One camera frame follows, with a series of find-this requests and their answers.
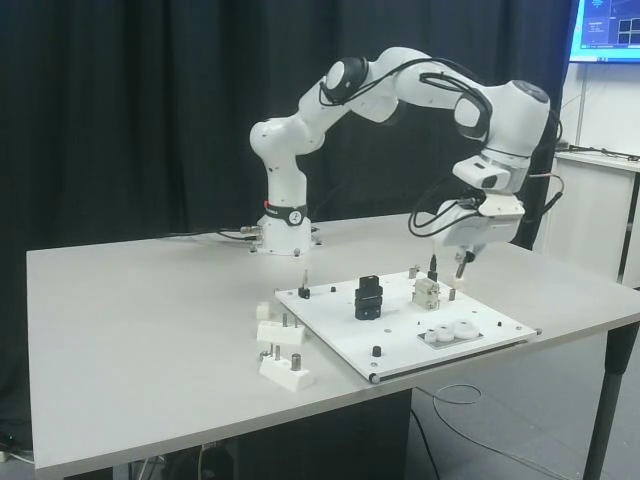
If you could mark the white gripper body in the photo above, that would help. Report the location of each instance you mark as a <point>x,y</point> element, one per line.
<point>475,227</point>

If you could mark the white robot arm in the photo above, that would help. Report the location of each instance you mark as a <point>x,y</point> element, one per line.
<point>282,150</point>

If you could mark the thick metal round peg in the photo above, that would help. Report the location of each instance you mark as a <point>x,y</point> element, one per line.
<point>296,362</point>

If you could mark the white square peg holder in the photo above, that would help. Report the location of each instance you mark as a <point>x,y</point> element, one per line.
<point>277,335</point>

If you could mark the thin metal round peg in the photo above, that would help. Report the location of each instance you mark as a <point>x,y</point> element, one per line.
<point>275,352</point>

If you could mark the white round peg holder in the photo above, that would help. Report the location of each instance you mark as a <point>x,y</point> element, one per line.
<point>287,380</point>

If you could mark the white large gear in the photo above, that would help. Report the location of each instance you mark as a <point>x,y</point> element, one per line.
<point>462,331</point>

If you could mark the white medium gear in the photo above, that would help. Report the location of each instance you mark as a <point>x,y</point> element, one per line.
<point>444,334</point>

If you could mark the white small gear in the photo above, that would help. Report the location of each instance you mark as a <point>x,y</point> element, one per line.
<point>430,337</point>

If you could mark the black D-SUB plug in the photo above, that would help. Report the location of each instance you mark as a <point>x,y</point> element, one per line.
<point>367,300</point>

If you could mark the white cabinet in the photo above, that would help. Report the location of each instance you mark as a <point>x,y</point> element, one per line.
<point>590,225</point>

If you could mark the white task board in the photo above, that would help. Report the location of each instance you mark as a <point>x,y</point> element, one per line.
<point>340,330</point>

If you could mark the black table leg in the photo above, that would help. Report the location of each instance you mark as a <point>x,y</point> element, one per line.
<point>607,400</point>

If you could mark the small white holder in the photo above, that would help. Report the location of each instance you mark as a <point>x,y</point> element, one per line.
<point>262,312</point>

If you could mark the blue screen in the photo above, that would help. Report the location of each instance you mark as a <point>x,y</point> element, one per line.
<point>605,30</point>

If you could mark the black curtain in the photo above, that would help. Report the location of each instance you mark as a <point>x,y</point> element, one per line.
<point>125,100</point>

